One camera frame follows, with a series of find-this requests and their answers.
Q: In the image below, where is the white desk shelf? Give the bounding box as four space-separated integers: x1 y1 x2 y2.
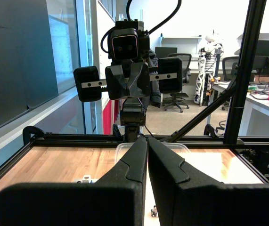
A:
160 35 203 55

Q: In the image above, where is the white task board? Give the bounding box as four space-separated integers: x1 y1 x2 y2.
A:
73 152 264 226

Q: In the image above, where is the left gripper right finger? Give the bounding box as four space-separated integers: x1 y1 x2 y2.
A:
148 137 269 226

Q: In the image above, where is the black control box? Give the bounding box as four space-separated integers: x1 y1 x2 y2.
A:
235 145 269 184

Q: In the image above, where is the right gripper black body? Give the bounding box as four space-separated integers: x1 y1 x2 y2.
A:
73 57 183 102

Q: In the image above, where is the black aluminium frame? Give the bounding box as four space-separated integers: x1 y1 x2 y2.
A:
0 0 269 189

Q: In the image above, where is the clear plastic tub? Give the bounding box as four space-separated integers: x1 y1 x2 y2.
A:
114 142 189 165

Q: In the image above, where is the white lattice robot stand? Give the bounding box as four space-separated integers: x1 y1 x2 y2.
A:
194 30 225 105

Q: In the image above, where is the black computer monitor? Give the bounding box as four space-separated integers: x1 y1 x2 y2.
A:
155 47 178 59

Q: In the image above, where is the white office desk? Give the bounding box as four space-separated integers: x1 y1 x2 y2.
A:
211 81 269 137

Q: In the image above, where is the silver window sill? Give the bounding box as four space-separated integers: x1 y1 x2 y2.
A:
0 81 96 157

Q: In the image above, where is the small blue white connector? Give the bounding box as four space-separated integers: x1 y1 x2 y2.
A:
73 175 99 185

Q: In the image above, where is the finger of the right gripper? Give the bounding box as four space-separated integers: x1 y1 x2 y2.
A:
127 62 150 98
105 64 129 100

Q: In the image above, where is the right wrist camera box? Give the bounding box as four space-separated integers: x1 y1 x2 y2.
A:
110 20 139 61

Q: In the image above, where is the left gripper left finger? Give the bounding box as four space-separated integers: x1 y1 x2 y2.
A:
0 137 148 226

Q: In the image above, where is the black office chair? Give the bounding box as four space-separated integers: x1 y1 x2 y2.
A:
163 53 193 113
221 56 240 111

